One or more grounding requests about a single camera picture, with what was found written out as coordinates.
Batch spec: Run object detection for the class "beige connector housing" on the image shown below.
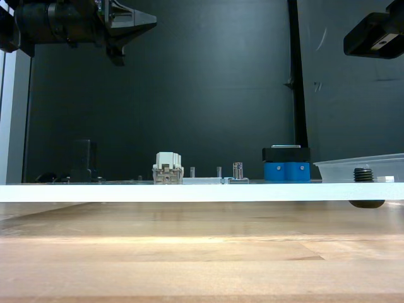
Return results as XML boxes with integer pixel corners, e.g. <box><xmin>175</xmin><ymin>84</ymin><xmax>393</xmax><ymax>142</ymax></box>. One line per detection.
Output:
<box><xmin>151</xmin><ymin>151</ymin><xmax>185</xmax><ymax>185</ymax></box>

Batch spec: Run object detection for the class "blue black D-sub connector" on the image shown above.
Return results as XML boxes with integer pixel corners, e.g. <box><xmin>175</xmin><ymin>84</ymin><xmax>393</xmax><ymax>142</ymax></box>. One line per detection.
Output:
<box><xmin>261</xmin><ymin>144</ymin><xmax>312</xmax><ymax>184</ymax></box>

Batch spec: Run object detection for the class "black clamp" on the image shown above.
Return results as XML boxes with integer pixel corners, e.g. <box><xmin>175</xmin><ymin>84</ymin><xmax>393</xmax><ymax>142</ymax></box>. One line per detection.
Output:
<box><xmin>62</xmin><ymin>138</ymin><xmax>104</xmax><ymax>184</ymax></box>

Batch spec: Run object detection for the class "clear plastic tub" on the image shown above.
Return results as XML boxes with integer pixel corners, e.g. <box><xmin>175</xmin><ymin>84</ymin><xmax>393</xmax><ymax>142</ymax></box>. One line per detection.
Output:
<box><xmin>312</xmin><ymin>153</ymin><xmax>404</xmax><ymax>184</ymax></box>

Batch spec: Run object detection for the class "black threaded screw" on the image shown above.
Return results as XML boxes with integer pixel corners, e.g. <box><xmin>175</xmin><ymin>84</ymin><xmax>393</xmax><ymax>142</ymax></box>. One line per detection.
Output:
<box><xmin>353</xmin><ymin>167</ymin><xmax>374</xmax><ymax>183</ymax></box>

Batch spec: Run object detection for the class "clear acrylic socket block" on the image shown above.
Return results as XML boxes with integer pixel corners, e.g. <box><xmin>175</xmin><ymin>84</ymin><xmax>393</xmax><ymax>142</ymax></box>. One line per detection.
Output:
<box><xmin>182</xmin><ymin>165</ymin><xmax>229</xmax><ymax>186</ymax></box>

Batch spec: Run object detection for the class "black rubber board foot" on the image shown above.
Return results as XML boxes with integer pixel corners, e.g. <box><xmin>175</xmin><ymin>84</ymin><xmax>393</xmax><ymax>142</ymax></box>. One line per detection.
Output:
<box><xmin>348</xmin><ymin>199</ymin><xmax>386</xmax><ymax>210</ymax></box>

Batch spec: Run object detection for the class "white task board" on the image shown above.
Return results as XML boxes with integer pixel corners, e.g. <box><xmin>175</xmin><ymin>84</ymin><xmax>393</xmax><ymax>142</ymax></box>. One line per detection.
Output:
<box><xmin>0</xmin><ymin>179</ymin><xmax>404</xmax><ymax>203</ymax></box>

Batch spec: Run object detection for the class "metal RJ45 socket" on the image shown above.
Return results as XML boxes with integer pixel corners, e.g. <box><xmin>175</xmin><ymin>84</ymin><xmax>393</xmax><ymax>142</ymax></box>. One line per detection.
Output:
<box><xmin>228</xmin><ymin>161</ymin><xmax>251</xmax><ymax>185</ymax></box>

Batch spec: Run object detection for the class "black wall pillar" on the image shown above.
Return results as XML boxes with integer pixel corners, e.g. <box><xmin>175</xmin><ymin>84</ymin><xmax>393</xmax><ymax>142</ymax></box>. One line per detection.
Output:
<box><xmin>283</xmin><ymin>0</ymin><xmax>309</xmax><ymax>149</ymax></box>

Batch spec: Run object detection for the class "grey metal partition frame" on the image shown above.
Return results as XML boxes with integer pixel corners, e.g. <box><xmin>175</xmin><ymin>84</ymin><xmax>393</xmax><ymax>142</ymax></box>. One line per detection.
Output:
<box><xmin>0</xmin><ymin>49</ymin><xmax>32</xmax><ymax>184</ymax></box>

